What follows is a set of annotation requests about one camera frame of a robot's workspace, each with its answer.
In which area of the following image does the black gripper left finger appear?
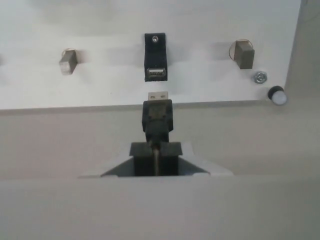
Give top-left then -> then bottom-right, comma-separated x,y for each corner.
77,141 -> 156,179

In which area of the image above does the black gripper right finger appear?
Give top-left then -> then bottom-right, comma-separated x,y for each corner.
157,141 -> 235,179

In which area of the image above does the black USB plug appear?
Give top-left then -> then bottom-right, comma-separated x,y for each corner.
141,91 -> 175,176

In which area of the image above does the metal square peg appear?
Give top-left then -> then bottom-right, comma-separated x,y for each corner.
59,48 -> 78,76
235,40 -> 256,70

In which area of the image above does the black and white round foot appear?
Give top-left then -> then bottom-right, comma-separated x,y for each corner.
267,85 -> 288,106

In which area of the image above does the white task board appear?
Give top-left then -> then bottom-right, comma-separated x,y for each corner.
0,0 -> 302,118

